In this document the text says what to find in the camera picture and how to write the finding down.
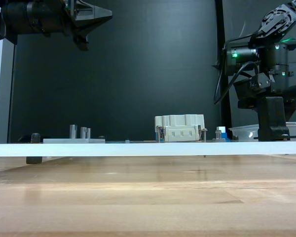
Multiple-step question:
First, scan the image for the black USB socket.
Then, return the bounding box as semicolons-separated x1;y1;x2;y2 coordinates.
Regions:
253;96;296;142

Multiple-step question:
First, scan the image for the clear plastic tub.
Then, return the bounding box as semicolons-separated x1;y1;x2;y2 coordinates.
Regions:
228;121;296;143

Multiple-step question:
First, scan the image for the small white blue connector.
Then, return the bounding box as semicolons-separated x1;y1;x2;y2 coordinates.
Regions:
215;125;229;142

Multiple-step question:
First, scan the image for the grey multi-pin connector housing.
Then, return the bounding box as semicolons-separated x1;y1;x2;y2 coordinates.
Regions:
154;114;205;143

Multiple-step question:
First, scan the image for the grey metal plate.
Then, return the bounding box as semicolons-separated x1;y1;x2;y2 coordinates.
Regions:
42;138;107;144

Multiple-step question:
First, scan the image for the white task board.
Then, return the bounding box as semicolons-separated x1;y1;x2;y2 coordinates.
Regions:
0;140;296;158

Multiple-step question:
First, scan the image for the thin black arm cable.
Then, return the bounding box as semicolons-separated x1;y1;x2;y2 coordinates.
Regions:
223;34;259;51

